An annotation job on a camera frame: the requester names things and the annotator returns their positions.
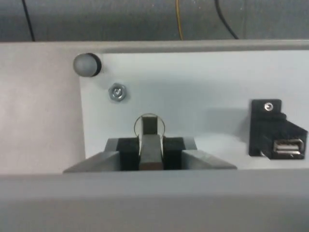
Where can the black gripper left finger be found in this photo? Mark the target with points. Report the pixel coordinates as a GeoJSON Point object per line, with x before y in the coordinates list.
{"type": "Point", "coordinates": [113, 157]}

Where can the white task board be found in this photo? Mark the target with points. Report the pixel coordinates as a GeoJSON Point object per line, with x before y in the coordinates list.
{"type": "Point", "coordinates": [193, 101]}

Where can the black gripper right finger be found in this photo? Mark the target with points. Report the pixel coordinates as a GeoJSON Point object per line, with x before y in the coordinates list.
{"type": "Point", "coordinates": [183, 157]}

